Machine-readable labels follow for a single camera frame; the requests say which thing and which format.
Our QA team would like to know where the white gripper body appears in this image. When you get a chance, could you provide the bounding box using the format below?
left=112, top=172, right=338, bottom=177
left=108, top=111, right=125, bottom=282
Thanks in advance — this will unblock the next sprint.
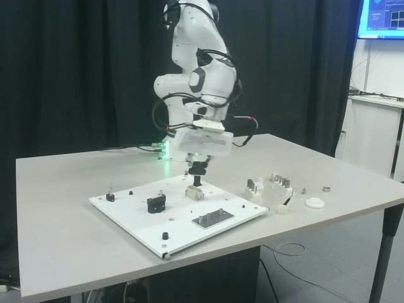
left=172, top=128, right=235, bottom=158

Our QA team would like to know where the white square peg holder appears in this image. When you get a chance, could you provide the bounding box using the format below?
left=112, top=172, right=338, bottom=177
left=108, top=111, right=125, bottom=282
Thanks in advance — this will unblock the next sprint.
left=268, top=181, right=294, bottom=197

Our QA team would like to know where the white task board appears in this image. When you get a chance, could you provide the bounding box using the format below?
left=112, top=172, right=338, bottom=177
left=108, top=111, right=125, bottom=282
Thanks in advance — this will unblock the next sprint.
left=87, top=173, right=270, bottom=261

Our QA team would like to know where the white large gear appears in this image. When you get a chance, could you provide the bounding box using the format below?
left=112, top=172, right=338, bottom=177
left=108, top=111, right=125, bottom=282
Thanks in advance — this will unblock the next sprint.
left=305, top=196, right=325, bottom=209

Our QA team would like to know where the black curtain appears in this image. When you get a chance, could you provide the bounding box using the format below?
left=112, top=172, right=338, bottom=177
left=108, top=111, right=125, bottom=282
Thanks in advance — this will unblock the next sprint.
left=0, top=0, right=357, bottom=160

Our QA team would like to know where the white cabinet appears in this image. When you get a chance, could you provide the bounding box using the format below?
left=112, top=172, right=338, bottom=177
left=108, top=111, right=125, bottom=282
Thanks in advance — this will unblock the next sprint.
left=334, top=93, right=404, bottom=183

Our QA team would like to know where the dark grey table leg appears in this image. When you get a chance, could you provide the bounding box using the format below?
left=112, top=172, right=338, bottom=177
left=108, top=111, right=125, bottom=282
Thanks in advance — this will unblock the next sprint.
left=369, top=201, right=398, bottom=303

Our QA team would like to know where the blue computer screen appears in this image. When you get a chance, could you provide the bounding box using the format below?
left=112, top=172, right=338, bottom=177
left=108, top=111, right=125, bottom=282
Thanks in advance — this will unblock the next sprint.
left=358, top=0, right=404, bottom=40

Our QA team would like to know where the black looped wrist cable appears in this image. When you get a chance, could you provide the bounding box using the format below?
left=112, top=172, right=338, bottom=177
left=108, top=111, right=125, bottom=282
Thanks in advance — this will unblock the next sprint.
left=151, top=91, right=198, bottom=131

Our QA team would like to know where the black power cable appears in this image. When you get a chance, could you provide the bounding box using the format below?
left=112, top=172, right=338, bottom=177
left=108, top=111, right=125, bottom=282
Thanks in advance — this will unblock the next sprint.
left=104, top=143, right=165, bottom=154

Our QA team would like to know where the black long arm cable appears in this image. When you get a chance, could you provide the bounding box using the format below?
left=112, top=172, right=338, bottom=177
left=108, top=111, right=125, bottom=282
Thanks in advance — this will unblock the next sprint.
left=162, top=0, right=244, bottom=107

